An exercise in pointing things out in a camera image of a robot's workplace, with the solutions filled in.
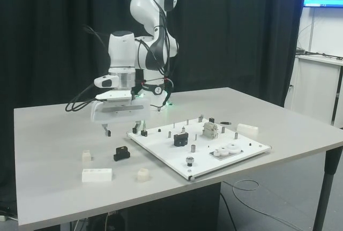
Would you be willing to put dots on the white task board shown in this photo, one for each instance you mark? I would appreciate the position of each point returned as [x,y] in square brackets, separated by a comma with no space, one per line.
[209,158]

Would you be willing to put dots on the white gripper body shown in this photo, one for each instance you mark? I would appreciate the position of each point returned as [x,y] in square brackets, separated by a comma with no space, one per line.
[118,114]

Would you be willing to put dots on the white small gear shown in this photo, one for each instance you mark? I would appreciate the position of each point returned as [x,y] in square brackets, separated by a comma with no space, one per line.
[215,154]

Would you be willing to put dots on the small white holder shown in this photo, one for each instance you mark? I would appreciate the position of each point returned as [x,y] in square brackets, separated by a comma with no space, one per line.
[86,156]
[143,175]

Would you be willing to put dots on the dark table leg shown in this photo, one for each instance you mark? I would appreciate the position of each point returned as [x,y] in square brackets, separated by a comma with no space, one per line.
[325,188]

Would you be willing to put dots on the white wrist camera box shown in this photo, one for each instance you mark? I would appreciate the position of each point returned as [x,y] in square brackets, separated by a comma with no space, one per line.
[105,82]

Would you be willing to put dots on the grey waterproof plug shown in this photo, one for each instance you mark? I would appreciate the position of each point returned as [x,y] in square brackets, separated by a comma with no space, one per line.
[209,130]

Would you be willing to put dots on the white large gear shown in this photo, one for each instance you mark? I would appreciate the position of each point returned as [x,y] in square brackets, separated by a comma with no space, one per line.
[233,148]

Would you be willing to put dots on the black USB plug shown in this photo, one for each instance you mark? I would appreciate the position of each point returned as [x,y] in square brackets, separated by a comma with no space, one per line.
[225,122]

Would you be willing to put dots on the long white holder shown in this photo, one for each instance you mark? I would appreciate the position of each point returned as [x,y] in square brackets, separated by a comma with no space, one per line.
[96,175]
[247,129]

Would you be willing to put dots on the metal bolt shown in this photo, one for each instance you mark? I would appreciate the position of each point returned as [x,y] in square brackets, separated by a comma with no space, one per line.
[183,130]

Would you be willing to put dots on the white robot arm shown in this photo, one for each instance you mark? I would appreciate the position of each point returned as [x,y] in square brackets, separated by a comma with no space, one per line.
[120,51]

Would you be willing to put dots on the black box under table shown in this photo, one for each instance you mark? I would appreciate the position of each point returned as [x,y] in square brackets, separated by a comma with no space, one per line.
[160,209]

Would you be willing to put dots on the white medium gear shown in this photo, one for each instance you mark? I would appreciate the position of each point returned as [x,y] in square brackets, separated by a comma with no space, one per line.
[222,151]

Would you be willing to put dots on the black curtain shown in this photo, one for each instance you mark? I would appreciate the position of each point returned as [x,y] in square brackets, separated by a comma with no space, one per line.
[53,27]

